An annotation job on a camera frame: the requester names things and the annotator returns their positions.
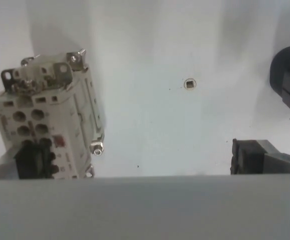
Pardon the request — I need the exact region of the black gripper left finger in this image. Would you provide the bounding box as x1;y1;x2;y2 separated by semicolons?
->
0;139;59;180

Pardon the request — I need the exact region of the grey waterproof plug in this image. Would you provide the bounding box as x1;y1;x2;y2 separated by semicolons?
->
0;48;105;180

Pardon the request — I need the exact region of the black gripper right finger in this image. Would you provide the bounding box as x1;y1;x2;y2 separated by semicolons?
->
230;138;290;176

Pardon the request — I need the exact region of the white task board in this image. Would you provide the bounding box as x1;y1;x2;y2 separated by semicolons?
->
0;0;290;180

